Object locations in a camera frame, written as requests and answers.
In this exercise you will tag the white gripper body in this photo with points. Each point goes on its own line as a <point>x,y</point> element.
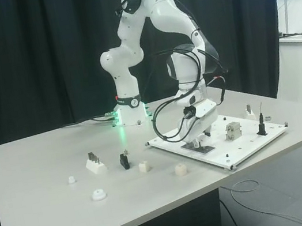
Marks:
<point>203,118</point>

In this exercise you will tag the white large gear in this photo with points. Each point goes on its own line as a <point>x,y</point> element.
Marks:
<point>195,141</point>

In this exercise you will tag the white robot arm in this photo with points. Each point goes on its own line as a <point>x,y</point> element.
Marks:
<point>123,74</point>

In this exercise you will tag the white medium gear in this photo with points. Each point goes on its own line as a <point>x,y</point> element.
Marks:
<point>98,194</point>

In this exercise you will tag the white small gear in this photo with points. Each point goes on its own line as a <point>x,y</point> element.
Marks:
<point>71,180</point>

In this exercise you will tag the small white box dark window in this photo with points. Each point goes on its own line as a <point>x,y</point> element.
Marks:
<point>191,98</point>

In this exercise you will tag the white task board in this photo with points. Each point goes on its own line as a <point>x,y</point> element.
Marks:
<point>247,145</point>

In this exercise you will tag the small white holder block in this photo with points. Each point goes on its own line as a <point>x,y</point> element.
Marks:
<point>180,170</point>
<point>145,167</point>

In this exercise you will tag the metal hex nut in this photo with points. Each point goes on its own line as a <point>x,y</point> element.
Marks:
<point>268,118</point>

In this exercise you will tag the metal BNC plug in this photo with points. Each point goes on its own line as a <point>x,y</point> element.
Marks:
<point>126,152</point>

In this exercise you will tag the black D-SUB plug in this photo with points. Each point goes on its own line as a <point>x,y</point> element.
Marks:
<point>124,161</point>

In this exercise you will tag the medium metal square peg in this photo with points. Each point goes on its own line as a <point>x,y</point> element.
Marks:
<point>96,158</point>

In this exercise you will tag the large metal square peg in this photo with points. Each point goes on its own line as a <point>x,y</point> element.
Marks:
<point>90,156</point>

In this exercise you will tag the white square peg holder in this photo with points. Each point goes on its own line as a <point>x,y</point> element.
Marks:
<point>95,168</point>

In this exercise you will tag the black curtain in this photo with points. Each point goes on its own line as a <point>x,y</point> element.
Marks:
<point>40,50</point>

